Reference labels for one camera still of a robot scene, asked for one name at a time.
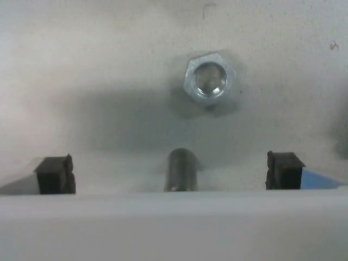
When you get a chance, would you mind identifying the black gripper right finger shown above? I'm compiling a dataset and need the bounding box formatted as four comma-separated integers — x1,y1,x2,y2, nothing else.
265,150,348,191

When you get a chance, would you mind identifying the white task board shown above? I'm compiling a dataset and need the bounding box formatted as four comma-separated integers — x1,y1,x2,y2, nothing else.
0,0,348,195

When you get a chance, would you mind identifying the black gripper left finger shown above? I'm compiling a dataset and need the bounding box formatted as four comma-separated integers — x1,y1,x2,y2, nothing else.
0,153,77,195

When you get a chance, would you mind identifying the metal round peg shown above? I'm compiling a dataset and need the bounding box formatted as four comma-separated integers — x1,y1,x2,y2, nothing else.
164,147,200,192

